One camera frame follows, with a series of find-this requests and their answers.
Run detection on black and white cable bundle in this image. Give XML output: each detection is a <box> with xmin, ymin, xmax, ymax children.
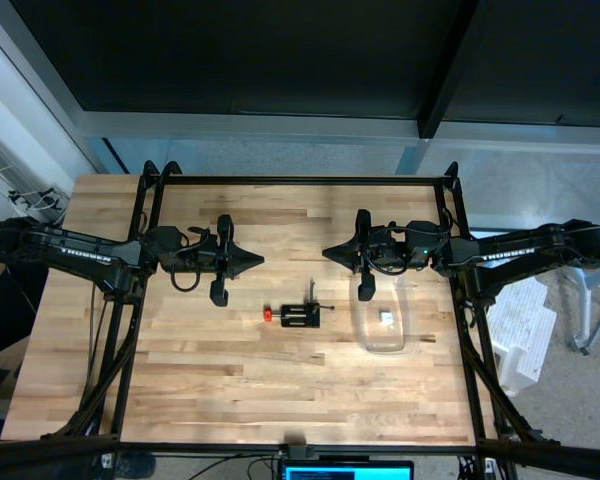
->
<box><xmin>7</xmin><ymin>187</ymin><xmax>65</xmax><ymax>214</ymax></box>

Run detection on black vise with red knob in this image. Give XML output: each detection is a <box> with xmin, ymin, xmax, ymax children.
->
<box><xmin>263</xmin><ymin>302</ymin><xmax>322</xmax><ymax>330</ymax></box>

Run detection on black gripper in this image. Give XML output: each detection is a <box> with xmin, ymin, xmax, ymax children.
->
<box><xmin>199</xmin><ymin>213</ymin><xmax>265</xmax><ymax>307</ymax></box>
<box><xmin>322</xmin><ymin>208</ymin><xmax>394</xmax><ymax>302</ymax></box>

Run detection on laptop screen with blue edge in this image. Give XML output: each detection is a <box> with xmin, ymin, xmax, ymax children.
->
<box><xmin>278</xmin><ymin>459</ymin><xmax>415</xmax><ymax>480</ymax></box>

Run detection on black metal frame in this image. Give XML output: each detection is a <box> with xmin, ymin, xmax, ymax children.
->
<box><xmin>0</xmin><ymin>159</ymin><xmax>600</xmax><ymax>480</ymax></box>

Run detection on grey metal stand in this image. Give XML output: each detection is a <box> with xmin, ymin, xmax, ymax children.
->
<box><xmin>562</xmin><ymin>264</ymin><xmax>600</xmax><ymax>357</ymax></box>

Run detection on clear plastic tub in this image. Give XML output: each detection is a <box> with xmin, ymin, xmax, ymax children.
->
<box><xmin>349</xmin><ymin>277</ymin><xmax>421</xmax><ymax>357</ymax></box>

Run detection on white foam packing block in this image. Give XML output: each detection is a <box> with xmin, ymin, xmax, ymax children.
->
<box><xmin>485</xmin><ymin>277</ymin><xmax>559</xmax><ymax>399</ymax></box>

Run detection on black table level camera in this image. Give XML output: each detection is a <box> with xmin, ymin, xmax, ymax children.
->
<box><xmin>279</xmin><ymin>432</ymin><xmax>315</xmax><ymax>459</ymax></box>

